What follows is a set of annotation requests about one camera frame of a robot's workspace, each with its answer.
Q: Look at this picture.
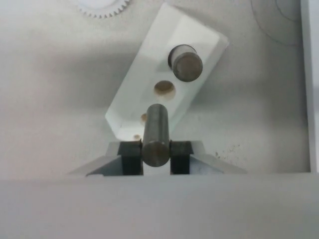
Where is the white task board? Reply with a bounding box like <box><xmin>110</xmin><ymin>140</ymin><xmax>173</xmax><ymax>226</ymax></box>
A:
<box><xmin>300</xmin><ymin>0</ymin><xmax>319</xmax><ymax>173</ymax></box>

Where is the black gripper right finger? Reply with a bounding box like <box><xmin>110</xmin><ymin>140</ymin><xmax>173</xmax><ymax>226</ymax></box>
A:
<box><xmin>169</xmin><ymin>139</ymin><xmax>249</xmax><ymax>175</ymax></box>

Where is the white peg holder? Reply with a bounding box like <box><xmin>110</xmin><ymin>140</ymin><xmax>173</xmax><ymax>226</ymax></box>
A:
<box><xmin>104</xmin><ymin>1</ymin><xmax>230</xmax><ymax>145</ymax></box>

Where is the thick metal round peg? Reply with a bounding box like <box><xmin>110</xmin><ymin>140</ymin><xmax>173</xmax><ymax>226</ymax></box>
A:
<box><xmin>167</xmin><ymin>44</ymin><xmax>204</xmax><ymax>82</ymax></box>

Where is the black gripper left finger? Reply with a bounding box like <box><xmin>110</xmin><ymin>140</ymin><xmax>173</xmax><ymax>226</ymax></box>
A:
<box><xmin>66</xmin><ymin>140</ymin><xmax>145</xmax><ymax>177</ymax></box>

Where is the white gear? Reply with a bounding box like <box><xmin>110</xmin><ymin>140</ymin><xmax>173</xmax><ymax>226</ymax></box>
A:
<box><xmin>77</xmin><ymin>0</ymin><xmax>135</xmax><ymax>19</ymax></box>

